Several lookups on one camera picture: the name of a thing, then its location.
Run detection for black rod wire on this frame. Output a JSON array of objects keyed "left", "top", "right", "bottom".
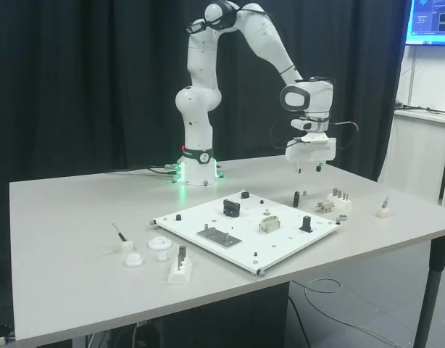
[{"left": 333, "top": 124, "right": 360, "bottom": 151}]

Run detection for black base cable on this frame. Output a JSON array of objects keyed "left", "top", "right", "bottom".
[{"left": 105, "top": 165, "right": 182, "bottom": 176}]

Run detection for dark table leg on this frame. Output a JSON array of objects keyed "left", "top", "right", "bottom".
[{"left": 413, "top": 236, "right": 445, "bottom": 348}]

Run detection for blue screen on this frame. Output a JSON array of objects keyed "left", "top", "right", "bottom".
[{"left": 404, "top": 0, "right": 445, "bottom": 46}]

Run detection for black curtains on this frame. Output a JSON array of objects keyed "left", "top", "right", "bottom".
[{"left": 0, "top": 0, "right": 415, "bottom": 204}]

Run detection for white medium gear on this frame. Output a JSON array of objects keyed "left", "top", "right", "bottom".
[{"left": 124, "top": 254, "right": 145, "bottom": 269}]

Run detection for white square peg holder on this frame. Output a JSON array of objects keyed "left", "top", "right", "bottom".
[{"left": 166, "top": 258, "right": 195, "bottom": 285}]

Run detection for grey cable under table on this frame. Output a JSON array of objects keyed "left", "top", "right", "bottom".
[{"left": 302, "top": 278, "right": 410, "bottom": 348}]

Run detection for flat white mounting plate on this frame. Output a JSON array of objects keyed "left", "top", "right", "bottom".
[{"left": 298, "top": 132, "right": 330, "bottom": 144}]

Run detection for white cabinet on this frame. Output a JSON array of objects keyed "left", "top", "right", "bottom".
[{"left": 379, "top": 107, "right": 445, "bottom": 210}]

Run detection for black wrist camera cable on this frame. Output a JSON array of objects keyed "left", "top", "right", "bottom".
[{"left": 270, "top": 117, "right": 294, "bottom": 150}]

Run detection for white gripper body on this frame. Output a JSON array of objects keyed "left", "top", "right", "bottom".
[{"left": 284, "top": 136, "right": 337, "bottom": 163}]

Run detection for white task board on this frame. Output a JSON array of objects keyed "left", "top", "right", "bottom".
[{"left": 149, "top": 188, "right": 341, "bottom": 278}]

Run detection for white large gear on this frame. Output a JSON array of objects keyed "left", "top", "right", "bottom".
[{"left": 147, "top": 235, "right": 173, "bottom": 252}]

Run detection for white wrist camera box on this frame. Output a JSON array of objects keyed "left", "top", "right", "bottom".
[{"left": 289, "top": 117, "right": 320, "bottom": 132}]

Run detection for white round peg holder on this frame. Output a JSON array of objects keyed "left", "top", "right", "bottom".
[{"left": 325, "top": 191, "right": 354, "bottom": 211}]

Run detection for black Ethernet plug with wire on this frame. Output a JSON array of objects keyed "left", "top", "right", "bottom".
[{"left": 111, "top": 222, "right": 128, "bottom": 244}]

